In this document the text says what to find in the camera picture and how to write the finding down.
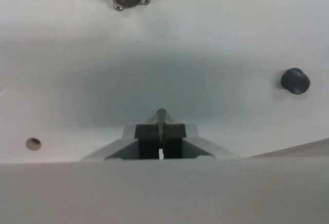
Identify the black round knob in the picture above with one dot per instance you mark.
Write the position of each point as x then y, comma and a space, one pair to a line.
295, 81

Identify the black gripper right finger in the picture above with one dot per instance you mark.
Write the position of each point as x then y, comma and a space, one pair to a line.
173, 141

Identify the white task board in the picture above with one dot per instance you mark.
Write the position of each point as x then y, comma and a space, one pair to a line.
77, 54

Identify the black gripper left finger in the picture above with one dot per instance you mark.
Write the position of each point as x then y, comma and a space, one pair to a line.
147, 141

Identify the thin metal round peg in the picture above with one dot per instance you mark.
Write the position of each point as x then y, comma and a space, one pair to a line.
161, 121

